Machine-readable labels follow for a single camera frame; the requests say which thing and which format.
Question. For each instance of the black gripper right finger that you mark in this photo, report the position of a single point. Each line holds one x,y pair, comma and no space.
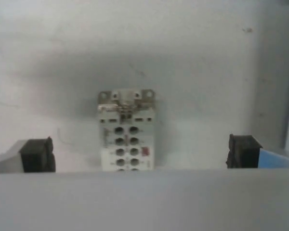
243,154

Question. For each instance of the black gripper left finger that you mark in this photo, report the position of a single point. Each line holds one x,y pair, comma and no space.
36,156

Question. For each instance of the beige multi-pin connector block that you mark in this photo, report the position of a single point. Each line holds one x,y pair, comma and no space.
126,144

